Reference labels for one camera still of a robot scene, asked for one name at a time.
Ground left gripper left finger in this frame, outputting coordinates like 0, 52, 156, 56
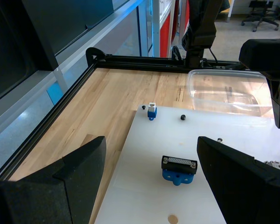
0, 136, 107, 224

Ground grey HAN10E connector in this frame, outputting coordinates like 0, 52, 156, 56
263, 160, 280, 174

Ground clear plastic tub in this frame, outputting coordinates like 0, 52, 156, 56
186, 69, 275, 117

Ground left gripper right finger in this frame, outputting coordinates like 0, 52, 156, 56
196, 136, 280, 224

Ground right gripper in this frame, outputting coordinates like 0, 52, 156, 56
238, 38, 280, 130

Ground black mesh office chair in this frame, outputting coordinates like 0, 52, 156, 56
241, 0, 280, 33

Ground red partition panel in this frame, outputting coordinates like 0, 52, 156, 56
159, 0, 190, 58

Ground blue-mounted D-sub connector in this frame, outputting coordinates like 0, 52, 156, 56
161, 155, 198, 187

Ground black aluminium frame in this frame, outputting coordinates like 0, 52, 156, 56
0, 47, 250, 182

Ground white plastic board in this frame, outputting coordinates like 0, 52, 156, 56
94, 105, 280, 224

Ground white jack on blue mount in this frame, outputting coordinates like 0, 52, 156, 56
147, 102, 158, 121

